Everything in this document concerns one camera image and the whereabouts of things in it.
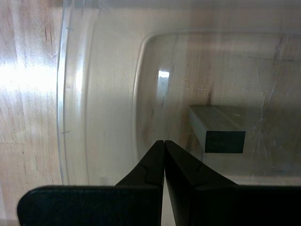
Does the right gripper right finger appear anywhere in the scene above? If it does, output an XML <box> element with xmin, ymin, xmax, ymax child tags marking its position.
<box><xmin>165</xmin><ymin>140</ymin><xmax>301</xmax><ymax>226</ymax></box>

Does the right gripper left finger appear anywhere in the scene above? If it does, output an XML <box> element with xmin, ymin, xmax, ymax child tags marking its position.
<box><xmin>16</xmin><ymin>140</ymin><xmax>165</xmax><ymax>226</ymax></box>

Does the steel bar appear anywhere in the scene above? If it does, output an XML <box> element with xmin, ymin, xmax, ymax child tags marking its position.
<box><xmin>188</xmin><ymin>105</ymin><xmax>266</xmax><ymax>154</ymax></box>

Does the clear plastic container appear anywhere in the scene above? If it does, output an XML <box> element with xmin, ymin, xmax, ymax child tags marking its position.
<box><xmin>56</xmin><ymin>0</ymin><xmax>301</xmax><ymax>186</ymax></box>

